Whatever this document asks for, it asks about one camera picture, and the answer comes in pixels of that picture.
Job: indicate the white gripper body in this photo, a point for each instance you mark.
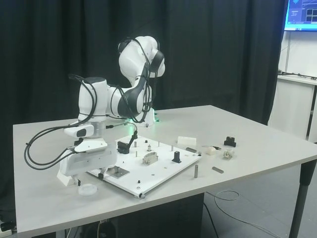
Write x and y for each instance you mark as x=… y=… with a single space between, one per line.
x=89 y=161

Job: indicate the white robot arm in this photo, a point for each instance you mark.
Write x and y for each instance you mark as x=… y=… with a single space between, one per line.
x=128 y=62

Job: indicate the white large gear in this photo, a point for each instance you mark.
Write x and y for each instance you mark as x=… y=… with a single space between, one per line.
x=88 y=190

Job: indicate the white holder with sloped base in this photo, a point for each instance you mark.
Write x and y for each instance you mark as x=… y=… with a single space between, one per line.
x=65 y=179

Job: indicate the black plug with angled body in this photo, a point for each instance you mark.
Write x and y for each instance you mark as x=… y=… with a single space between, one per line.
x=122 y=146

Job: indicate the white task board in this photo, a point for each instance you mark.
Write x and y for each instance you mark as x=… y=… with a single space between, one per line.
x=158 y=171

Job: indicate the black box under table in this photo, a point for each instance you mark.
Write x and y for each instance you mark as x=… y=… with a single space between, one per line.
x=158 y=218

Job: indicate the black upright plug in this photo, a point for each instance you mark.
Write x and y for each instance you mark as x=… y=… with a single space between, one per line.
x=176 y=157

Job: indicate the white block holder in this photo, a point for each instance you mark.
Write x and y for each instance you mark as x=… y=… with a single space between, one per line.
x=187 y=140

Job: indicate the metal round peg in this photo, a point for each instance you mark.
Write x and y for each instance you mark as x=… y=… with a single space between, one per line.
x=196 y=171

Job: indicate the white rounded plug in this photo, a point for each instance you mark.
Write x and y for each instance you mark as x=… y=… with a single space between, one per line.
x=211 y=151

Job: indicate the metal square peg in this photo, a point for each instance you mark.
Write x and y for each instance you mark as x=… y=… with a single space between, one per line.
x=217 y=169

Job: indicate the black curtains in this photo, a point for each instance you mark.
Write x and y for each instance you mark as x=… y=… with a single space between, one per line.
x=62 y=37

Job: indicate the black table leg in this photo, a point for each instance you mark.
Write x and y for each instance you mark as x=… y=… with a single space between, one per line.
x=301 y=198

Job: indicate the white cabinet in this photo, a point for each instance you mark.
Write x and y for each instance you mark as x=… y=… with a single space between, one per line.
x=292 y=106

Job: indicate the blue screen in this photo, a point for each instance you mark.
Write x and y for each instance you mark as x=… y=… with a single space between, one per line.
x=301 y=15

